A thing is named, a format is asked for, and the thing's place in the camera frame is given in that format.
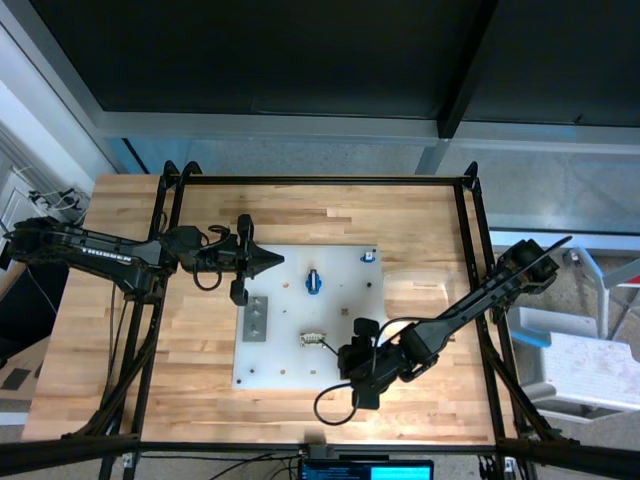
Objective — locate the cardboard box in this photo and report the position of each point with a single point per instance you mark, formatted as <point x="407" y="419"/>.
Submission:
<point x="25" y="360"/>

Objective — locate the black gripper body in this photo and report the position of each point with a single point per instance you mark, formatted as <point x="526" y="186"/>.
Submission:
<point x="377" y="367"/>
<point x="244" y="235"/>

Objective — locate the white board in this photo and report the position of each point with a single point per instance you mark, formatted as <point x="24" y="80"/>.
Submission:
<point x="280" y="350"/>

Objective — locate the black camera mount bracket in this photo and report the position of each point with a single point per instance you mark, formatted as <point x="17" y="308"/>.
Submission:
<point x="320" y="451"/>

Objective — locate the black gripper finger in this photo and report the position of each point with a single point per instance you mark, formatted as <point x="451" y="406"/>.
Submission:
<point x="348" y="369"/>
<point x="264" y="255"/>
<point x="349" y="353"/>
<point x="262" y="265"/>

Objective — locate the white step stool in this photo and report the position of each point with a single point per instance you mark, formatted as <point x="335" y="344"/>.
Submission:
<point x="590" y="365"/>

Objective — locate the screen with blue edge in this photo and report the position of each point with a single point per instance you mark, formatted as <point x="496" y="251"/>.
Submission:
<point x="390" y="472"/>

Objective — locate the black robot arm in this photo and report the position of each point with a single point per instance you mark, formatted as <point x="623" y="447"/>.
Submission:
<point x="100" y="250"/>
<point x="475" y="300"/>

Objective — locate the black metal frame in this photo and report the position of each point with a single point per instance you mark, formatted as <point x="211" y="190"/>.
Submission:
<point x="320" y="180"/>

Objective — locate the clear plastic tub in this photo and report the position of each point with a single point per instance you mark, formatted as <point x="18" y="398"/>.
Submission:
<point x="415" y="290"/>

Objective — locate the grey metal plate with screws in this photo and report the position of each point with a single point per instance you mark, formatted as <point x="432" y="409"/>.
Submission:
<point x="255" y="330"/>

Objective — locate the white metal chair frame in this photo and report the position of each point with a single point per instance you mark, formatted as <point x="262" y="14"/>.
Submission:
<point x="602" y="300"/>

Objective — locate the small blue connector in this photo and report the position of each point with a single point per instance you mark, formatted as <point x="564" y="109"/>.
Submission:
<point x="367" y="257"/>

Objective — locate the beige multi-pin connector housing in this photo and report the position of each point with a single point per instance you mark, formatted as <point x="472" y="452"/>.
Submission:
<point x="312" y="340"/>

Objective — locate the blue clamp with silver bar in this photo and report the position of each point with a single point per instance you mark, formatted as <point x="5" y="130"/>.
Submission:
<point x="306" y="285"/>

